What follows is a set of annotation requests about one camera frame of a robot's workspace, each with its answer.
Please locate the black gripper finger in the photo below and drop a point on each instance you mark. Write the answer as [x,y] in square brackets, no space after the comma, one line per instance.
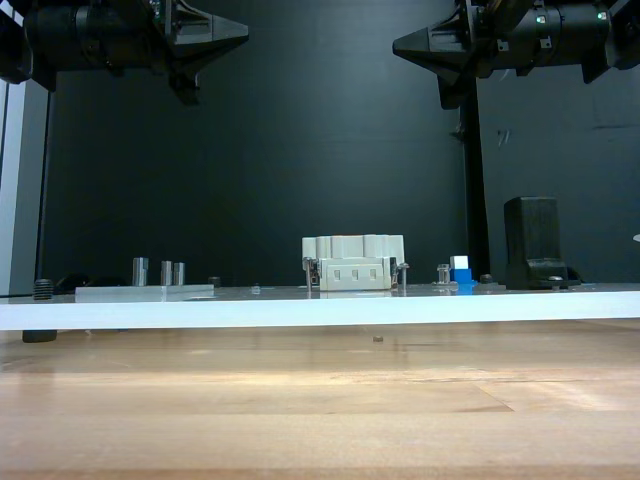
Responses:
[186,75]
[440,42]
[457,80]
[220,30]

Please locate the medium steel bar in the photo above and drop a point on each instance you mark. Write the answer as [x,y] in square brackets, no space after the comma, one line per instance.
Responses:
[166,273]

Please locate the small steel bar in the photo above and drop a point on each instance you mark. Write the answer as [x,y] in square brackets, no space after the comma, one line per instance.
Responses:
[179,274]

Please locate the large steel bar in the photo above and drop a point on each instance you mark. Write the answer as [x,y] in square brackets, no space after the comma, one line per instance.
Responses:
[140,271]

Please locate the white taskboard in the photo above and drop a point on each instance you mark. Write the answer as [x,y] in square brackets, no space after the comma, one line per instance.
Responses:
[320,307]

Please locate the silver clamp screw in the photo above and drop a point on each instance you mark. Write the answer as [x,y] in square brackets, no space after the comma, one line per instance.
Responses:
[443,274]

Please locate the blue and white block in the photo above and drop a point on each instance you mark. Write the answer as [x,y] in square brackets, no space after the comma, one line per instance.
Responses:
[461,277]

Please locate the silver connector screw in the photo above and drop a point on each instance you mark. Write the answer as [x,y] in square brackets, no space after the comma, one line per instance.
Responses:
[310,275]
[403,272]

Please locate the small black screw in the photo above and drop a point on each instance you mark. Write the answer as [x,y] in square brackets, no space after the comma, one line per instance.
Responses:
[486,278]

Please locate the small black knob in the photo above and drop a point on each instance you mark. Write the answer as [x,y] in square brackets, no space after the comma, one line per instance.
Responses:
[214,281]

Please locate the beige connector housing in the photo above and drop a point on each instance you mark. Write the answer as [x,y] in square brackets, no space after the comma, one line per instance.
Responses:
[355,265]

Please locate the black rounded knob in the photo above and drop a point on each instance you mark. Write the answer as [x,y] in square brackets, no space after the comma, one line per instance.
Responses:
[72,282]

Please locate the black set screw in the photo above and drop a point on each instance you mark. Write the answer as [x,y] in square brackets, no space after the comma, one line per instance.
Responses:
[43,290]

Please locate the black rubber board foot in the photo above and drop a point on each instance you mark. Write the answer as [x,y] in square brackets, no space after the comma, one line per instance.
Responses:
[39,336]

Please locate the black frame post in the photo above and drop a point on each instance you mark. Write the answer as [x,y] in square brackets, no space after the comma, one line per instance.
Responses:
[475,190]

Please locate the black socket mount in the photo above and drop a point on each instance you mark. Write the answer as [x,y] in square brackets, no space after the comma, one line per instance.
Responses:
[532,240]

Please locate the white wall panel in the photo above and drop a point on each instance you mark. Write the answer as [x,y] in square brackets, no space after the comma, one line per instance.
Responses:
[20,190]

